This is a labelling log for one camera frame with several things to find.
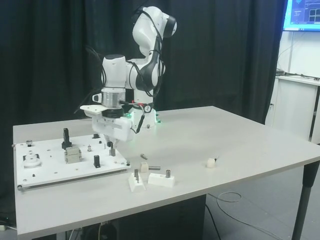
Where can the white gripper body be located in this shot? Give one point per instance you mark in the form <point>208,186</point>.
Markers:
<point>112,127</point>

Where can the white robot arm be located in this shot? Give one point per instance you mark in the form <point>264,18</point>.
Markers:
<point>115,72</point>

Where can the medium metal square peg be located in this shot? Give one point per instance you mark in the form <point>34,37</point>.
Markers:
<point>136,174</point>

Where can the long metal round peg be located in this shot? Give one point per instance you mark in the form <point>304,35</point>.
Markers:
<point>154,167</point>

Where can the white square peg holder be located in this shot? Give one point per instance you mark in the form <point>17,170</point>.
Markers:
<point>137,187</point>

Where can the white round peg holder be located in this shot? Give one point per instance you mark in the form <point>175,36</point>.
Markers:
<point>160,181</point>

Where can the thick metal round peg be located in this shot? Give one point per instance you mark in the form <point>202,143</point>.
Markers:
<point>168,173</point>

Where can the metal BNC plug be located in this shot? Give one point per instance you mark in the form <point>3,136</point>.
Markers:
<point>89,148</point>

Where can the flat white mounting plate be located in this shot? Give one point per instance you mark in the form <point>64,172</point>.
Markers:
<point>93,109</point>

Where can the small metal plug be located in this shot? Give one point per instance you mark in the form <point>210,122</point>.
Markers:
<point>143,156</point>

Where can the grey metal connector block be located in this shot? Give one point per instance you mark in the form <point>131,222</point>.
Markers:
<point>73,155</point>

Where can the black D-SUB plug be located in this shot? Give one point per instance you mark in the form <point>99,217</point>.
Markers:
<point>66,140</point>

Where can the white task board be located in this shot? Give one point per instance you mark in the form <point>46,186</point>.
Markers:
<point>50,172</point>

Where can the white medium gear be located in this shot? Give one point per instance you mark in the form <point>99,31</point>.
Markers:
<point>32,157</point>

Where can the white small gear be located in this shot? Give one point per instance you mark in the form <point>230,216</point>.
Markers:
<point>30,151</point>

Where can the metal bolt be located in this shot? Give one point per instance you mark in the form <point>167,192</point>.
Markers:
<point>29,143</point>

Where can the white large gear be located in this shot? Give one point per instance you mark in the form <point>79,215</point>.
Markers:
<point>32,165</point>

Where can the small white plug holder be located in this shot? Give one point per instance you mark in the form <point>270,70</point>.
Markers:
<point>210,163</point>

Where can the black curtain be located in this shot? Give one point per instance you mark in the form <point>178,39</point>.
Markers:
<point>50,50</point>

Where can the white power strip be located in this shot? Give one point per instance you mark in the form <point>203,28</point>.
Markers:
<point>2,227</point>

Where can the white cabinet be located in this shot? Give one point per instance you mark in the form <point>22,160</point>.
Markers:
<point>292,107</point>

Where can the black table leg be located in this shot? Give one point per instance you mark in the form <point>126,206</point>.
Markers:
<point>303,200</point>

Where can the blue screen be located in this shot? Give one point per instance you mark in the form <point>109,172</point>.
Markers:
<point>302,15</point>

